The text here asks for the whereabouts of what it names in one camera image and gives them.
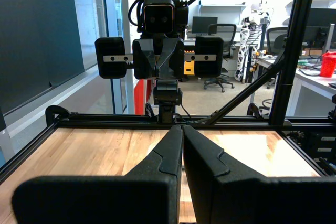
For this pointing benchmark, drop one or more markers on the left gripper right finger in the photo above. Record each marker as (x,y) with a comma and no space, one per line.
(262,200)

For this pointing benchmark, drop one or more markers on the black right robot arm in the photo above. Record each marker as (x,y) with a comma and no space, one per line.
(168,95)

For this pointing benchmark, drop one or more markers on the red panel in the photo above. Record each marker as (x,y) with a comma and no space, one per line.
(140,95)

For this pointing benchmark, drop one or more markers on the large black monitor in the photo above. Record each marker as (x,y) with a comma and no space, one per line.
(324,24)

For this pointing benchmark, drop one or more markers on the black office chair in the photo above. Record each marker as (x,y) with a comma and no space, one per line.
(231,51)

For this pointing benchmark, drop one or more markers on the black curved frame bracket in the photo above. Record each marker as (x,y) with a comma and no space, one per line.
(56,111)

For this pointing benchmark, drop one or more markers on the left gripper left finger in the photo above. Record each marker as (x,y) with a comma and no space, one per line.
(105,197)

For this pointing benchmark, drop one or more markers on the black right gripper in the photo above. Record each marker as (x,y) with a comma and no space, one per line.
(110,58)

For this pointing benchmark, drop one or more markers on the red plastic cup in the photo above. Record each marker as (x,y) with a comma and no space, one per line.
(328,64)

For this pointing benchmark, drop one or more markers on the black equipment box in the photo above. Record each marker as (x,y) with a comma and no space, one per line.
(315,150)

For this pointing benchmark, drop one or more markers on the small black monitor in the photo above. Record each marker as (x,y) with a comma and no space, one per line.
(204,24)

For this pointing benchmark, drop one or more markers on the black metal table frame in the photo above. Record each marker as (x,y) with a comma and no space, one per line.
(296,37)

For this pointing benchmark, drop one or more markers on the white wall shelf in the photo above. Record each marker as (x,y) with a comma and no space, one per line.
(223,9)

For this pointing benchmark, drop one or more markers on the white desk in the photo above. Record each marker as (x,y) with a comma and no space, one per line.
(309,82)

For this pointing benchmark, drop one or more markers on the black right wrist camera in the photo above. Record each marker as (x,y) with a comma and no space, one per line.
(158,14)

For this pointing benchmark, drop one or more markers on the grey mesh office chair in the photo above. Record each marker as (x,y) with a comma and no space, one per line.
(275,43)

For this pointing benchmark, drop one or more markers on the white lattice stand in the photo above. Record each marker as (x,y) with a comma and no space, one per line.
(242,51)

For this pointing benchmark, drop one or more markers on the yellow box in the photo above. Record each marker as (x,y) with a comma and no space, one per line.
(189,68)

